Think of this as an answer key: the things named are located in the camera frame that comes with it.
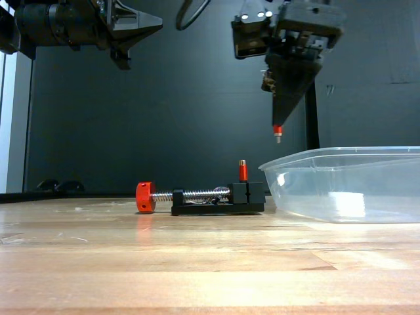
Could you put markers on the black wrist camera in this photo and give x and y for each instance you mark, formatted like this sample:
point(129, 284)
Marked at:
point(251, 39)

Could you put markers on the black aluminium frame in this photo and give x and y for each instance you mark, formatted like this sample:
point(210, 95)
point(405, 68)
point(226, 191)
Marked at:
point(65, 197)

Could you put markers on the small white square piece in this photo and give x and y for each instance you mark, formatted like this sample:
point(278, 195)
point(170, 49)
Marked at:
point(346, 205)

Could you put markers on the clear plastic tub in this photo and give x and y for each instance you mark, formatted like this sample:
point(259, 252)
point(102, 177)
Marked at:
point(288, 183)

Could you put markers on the black clamp with red knob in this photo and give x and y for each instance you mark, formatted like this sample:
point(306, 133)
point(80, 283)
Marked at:
point(213, 208)

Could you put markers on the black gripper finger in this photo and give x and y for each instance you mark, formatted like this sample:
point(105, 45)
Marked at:
point(131, 41)
point(138, 18)
point(292, 85)

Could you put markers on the black wall post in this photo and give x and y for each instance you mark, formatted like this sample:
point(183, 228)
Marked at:
point(313, 131)

